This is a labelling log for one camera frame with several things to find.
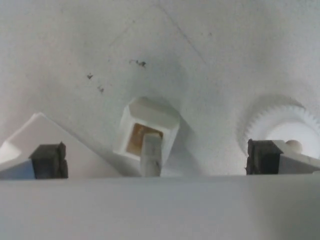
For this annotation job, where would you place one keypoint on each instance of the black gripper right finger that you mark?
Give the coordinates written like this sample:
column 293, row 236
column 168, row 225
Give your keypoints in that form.
column 262, row 157

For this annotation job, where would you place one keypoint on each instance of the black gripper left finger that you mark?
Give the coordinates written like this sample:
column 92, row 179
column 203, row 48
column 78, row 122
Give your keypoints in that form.
column 50, row 162

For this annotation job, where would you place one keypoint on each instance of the white Ethernet plug holder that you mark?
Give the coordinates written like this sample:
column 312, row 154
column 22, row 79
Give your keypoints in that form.
column 150, row 112

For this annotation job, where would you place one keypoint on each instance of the white thick peg holder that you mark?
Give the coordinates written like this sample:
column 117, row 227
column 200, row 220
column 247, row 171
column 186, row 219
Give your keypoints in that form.
column 82, row 150

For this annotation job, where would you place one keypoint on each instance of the white large gear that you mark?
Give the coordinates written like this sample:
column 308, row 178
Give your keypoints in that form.
column 295, row 125

